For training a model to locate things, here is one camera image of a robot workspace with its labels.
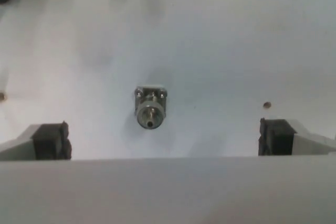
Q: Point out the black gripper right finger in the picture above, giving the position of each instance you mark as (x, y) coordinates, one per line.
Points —
(275, 137)

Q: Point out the metal BNC plug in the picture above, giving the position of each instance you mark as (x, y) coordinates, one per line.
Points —
(149, 116)

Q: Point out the white task board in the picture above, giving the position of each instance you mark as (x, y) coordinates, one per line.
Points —
(210, 51)

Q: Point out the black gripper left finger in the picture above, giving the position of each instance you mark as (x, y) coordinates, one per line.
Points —
(52, 142)

